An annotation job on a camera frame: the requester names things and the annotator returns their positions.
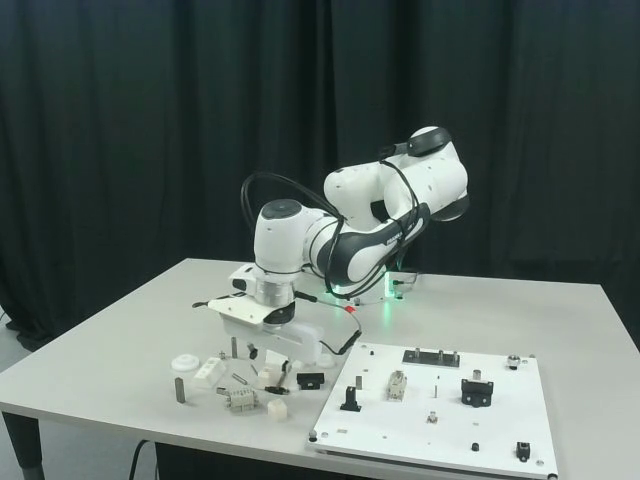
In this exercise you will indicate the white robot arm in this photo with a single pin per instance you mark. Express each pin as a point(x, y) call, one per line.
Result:
point(440, 175)

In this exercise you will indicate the white task board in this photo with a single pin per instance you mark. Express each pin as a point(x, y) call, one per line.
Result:
point(400, 440)

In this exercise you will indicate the white large gear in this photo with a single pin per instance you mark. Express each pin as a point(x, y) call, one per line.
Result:
point(184, 362)

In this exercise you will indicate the small white cube holder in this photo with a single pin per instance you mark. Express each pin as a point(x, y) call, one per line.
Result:
point(267, 375)
point(278, 409)

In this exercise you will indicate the grey waterproof plug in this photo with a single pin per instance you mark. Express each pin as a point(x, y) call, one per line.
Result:
point(239, 400)

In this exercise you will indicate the wide metal round peg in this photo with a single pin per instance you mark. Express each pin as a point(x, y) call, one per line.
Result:
point(478, 375)

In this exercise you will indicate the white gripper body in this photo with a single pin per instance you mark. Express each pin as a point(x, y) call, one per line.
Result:
point(295, 342)

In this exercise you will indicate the dark metal round peg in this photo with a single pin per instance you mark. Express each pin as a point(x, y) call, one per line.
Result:
point(233, 347)

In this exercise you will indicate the black curtains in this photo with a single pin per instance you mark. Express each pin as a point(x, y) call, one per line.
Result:
point(150, 125)

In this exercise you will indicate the black rectangular plug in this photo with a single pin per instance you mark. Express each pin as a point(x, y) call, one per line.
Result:
point(310, 381)

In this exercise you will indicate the large metal square peg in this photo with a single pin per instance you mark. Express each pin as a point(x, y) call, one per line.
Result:
point(180, 391)

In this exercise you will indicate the dark table leg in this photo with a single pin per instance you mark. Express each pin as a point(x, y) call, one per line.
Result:
point(22, 450)

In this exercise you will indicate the white peg holder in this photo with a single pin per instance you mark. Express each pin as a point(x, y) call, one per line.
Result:
point(206, 375)

